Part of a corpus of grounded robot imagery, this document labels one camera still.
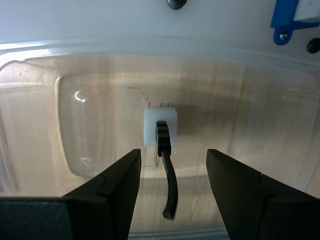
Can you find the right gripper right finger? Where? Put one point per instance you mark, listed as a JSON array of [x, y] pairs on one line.
[[262, 212]]

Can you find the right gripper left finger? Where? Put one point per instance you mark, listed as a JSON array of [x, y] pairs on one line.
[[75, 217]]

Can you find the white taskboard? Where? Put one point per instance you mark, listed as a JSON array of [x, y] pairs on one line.
[[100, 20]]

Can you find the clear plastic tub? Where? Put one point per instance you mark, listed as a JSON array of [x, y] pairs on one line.
[[225, 100]]

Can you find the white foam block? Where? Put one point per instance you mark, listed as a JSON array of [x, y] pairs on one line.
[[150, 125]]

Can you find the black board screw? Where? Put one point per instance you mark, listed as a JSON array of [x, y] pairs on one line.
[[176, 3], [313, 45]]

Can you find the silver clamp screw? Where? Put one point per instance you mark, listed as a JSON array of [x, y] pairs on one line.
[[283, 37]]

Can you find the small blue clamp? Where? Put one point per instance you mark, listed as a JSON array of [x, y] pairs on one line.
[[280, 15]]

